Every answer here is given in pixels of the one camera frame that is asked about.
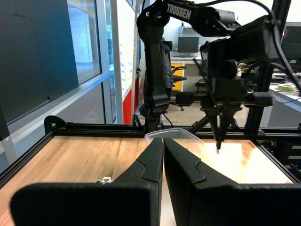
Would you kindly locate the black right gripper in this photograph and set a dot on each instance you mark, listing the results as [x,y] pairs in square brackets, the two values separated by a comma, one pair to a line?
[223,84]

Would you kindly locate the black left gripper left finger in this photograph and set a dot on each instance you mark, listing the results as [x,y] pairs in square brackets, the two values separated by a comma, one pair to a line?
[94,204]

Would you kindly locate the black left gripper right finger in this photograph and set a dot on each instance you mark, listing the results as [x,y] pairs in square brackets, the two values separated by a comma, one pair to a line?
[223,204]

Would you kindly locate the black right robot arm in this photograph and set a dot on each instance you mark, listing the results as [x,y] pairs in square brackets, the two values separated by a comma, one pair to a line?
[152,70]

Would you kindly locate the clear plastic tub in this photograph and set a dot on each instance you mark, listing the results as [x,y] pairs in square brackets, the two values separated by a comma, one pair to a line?
[178,133]

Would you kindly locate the yellow cabinet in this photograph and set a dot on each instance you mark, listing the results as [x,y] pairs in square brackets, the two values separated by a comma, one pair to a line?
[179,86]

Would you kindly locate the black office chair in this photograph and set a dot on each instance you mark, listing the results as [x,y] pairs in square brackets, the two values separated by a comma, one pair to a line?
[178,78]

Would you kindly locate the white office desk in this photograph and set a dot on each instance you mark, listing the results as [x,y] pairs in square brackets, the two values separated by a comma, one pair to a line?
[282,113]

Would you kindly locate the yellow-green tape roll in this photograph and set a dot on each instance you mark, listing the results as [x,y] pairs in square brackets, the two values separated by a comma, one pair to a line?
[281,87]

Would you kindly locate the dark hanging jacket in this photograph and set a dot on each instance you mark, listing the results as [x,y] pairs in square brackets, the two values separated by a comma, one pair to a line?
[167,61]

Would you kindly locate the black computer monitor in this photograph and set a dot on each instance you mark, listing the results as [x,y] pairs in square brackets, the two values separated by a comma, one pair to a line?
[188,44]
[292,42]

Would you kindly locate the red panel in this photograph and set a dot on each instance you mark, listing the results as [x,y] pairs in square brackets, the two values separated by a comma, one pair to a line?
[127,108]

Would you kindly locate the black aluminium frame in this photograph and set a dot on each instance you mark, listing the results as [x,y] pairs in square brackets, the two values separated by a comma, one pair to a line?
[94,128]

